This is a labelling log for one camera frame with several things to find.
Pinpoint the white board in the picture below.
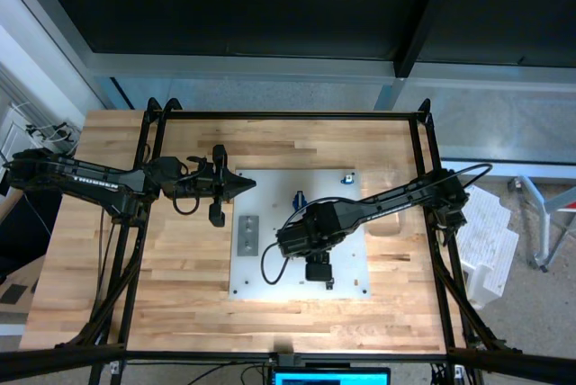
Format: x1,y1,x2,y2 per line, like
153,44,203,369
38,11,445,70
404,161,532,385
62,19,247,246
228,167,372,300

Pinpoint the aluminium plate with pins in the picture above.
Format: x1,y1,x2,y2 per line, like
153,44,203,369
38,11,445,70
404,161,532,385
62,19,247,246
237,214,261,256

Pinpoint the white cable bundle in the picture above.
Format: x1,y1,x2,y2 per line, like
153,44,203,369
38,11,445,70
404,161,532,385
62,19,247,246
24,121,76,144

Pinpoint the clear plastic tub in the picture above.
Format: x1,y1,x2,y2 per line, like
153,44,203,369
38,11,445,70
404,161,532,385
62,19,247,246
366,207,404,238

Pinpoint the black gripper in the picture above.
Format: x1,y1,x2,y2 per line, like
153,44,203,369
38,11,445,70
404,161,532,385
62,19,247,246
174,144,257,228
275,216,337,283

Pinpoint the computer screen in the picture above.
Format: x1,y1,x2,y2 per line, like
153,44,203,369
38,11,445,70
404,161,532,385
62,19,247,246
268,366,392,385

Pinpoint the brown cardboard box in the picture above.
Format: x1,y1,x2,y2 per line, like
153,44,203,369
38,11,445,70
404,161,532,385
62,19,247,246
0,254,49,315

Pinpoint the black metal frame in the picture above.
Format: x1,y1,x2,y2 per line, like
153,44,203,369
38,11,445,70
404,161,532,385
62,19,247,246
0,96,576,385

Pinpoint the black cable loop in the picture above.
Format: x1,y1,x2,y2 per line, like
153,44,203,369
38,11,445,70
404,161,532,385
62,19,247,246
261,242,290,286
172,194,201,217
279,196,362,229
449,162,493,189

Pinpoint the grey metal stand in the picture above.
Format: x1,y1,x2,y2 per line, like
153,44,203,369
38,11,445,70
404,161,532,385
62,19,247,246
508,175,576,274

